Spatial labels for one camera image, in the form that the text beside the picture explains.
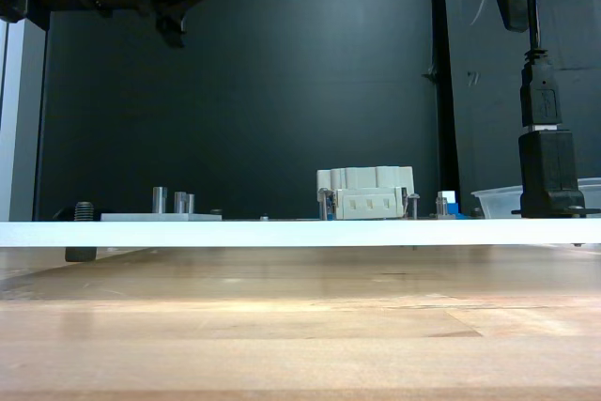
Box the black USB plug with cable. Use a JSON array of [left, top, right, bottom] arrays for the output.
[[519, 0, 563, 132]]

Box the black USB socket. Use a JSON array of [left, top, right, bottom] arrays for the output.
[[510, 130, 601, 220]]

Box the small blue white connector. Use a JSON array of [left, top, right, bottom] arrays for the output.
[[439, 190, 461, 220]]

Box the beige rectangular connector housing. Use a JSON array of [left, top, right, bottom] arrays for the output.
[[316, 165, 422, 222]]

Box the clear plastic tub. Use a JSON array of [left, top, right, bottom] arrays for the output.
[[470, 177, 601, 221]]

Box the grey metal plate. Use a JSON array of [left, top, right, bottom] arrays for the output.
[[100, 212, 223, 223]]

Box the white task board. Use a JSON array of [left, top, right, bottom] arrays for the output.
[[0, 220, 601, 249]]

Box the black metal frame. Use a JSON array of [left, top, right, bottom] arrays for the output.
[[422, 0, 464, 223]]

